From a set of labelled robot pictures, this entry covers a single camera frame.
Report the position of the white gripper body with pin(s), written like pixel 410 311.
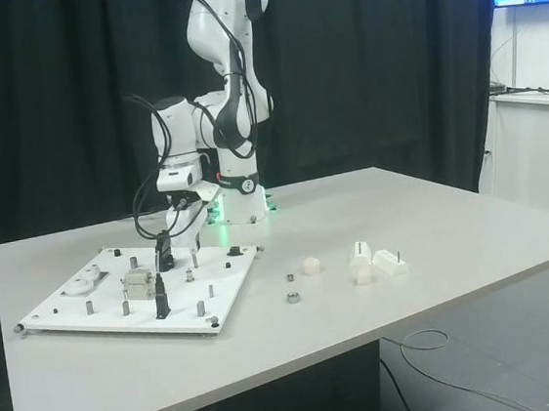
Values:
pixel 185 224

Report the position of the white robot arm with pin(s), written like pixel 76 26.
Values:
pixel 217 35

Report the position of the thick metal round peg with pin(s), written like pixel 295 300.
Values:
pixel 134 263

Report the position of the slim metal round peg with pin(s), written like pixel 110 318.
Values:
pixel 211 290

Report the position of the broad metal square peg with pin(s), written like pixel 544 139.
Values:
pixel 202 309

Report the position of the thick metal square peg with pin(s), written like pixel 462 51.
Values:
pixel 125 308

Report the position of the thin metal square peg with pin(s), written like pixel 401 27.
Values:
pixel 359 248

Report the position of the white square peg holder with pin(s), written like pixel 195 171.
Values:
pixel 364 257

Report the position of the white round peg holder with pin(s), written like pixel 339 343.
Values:
pixel 389 264

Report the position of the white mounting plate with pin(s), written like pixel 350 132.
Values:
pixel 199 193

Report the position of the black D-SUB plug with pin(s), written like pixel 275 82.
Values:
pixel 165 256

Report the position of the metal BNC plug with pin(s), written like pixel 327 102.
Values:
pixel 191 274

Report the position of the black waterproof plug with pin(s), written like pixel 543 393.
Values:
pixel 234 251

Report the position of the black USB plug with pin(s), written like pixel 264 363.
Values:
pixel 163 300

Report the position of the white medium gear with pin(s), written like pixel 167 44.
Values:
pixel 94 272

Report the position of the metal bolt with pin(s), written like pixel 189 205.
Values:
pixel 290 278

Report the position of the white task board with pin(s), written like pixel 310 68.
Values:
pixel 120 325

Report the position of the white large gear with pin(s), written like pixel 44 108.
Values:
pixel 79 287

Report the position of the metal nut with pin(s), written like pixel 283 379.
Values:
pixel 292 297

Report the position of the small white plug holder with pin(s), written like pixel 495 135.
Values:
pixel 363 275
pixel 311 266

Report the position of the black curtain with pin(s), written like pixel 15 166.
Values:
pixel 46 92

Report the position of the white cabinet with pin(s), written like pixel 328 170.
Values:
pixel 529 154

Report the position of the black flat device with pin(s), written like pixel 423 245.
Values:
pixel 537 88

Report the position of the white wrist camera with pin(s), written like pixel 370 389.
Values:
pixel 178 179

